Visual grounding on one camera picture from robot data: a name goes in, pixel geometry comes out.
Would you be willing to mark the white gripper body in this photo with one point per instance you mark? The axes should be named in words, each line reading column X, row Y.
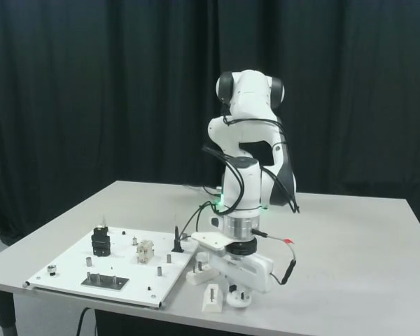
column 246, row 271

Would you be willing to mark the white large gear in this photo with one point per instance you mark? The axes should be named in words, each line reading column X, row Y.
column 239, row 303

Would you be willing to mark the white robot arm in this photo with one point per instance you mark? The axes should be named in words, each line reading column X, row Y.
column 246, row 91

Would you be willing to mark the white medium gear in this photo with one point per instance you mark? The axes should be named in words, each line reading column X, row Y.
column 200, row 258

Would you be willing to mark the metal square peg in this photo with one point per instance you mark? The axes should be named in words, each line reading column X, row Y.
column 211, row 293

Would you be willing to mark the narrow white peg holder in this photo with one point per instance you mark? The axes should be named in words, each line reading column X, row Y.
column 211, row 305

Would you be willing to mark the wide white peg holder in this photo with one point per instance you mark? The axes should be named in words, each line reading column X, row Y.
column 201, row 276

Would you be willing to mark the slim black plug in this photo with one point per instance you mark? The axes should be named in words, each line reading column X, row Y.
column 177, row 245

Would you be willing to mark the beige connector block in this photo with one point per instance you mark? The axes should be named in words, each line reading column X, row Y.
column 143, row 252

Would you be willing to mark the black D-SUB plug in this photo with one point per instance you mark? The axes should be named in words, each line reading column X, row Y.
column 101, row 241

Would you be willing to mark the white task board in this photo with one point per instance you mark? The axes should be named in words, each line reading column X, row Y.
column 66, row 259

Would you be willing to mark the metal BNC plug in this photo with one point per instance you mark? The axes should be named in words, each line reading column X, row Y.
column 51, row 270

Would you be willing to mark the dark table leg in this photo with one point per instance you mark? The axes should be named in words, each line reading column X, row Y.
column 1, row 311

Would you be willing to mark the black curtain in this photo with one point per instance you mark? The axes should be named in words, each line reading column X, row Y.
column 56, row 70

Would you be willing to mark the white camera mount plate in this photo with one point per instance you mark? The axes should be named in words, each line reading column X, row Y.
column 211, row 239

